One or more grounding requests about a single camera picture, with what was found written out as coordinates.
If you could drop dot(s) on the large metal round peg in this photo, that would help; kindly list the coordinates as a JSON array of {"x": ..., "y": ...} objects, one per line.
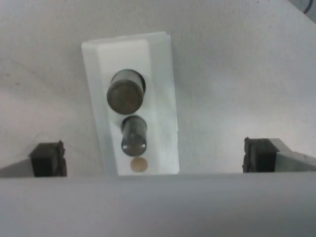
[{"x": 124, "y": 95}]

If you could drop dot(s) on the white round peg holder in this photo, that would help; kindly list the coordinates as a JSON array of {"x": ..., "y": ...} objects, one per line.
[{"x": 158, "y": 98}]

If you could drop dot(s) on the medium metal round peg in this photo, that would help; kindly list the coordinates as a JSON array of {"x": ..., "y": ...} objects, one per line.
[{"x": 134, "y": 137}]

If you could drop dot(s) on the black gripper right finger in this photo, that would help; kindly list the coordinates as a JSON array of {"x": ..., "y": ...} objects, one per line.
[{"x": 261, "y": 158}]

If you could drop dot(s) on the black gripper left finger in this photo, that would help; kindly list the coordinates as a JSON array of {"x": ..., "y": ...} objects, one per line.
[{"x": 47, "y": 160}]

